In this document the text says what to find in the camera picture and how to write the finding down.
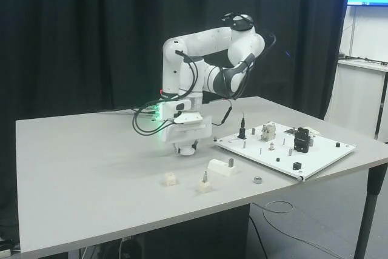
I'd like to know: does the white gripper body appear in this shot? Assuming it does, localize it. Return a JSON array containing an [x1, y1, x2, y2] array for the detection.
[[164, 115, 212, 144]]

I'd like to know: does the flat white mounting plate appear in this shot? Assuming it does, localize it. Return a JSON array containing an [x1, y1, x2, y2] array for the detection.
[[173, 112, 203, 127]]

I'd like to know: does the white wedge holder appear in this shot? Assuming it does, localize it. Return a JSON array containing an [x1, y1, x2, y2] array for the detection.
[[207, 158, 238, 177]]

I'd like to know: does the white cube holder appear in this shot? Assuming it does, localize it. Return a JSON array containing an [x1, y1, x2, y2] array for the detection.
[[163, 172, 178, 187]]

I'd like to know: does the white peg holder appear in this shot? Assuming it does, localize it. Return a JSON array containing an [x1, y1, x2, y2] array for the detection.
[[197, 180, 212, 194]]

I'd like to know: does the beige connector block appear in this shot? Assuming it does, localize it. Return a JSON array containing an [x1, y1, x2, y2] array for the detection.
[[260, 121, 279, 144]]

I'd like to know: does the black D-SUB plug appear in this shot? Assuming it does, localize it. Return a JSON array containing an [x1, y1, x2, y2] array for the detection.
[[293, 126, 310, 154]]

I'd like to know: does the white task board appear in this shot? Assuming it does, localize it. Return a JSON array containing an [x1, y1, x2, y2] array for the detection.
[[212, 122, 358, 183]]

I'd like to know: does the black curtain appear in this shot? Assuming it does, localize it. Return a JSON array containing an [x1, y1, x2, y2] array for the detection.
[[0, 0, 352, 238]]

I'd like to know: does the white cabinet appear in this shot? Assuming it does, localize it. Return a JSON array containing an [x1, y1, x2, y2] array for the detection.
[[333, 58, 388, 144]]

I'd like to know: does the black table leg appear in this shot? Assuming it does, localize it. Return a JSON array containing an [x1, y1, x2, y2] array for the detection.
[[353, 157, 386, 259]]

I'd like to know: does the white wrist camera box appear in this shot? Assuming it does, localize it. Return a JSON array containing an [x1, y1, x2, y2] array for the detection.
[[172, 99, 193, 112]]

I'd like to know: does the black plug with thin cable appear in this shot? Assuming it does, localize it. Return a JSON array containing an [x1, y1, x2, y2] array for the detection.
[[237, 109, 249, 140]]

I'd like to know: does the black looped camera cable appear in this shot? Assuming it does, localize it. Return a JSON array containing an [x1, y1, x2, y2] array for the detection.
[[131, 106, 175, 135]]

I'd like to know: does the black table cable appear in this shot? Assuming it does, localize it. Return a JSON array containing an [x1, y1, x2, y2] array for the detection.
[[98, 106, 158, 115]]

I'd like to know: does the grey floor cable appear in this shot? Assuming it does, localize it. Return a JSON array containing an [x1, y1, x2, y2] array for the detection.
[[262, 200, 360, 259]]

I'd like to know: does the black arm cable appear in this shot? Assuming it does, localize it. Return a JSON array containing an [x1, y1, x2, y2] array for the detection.
[[219, 13, 277, 101]]

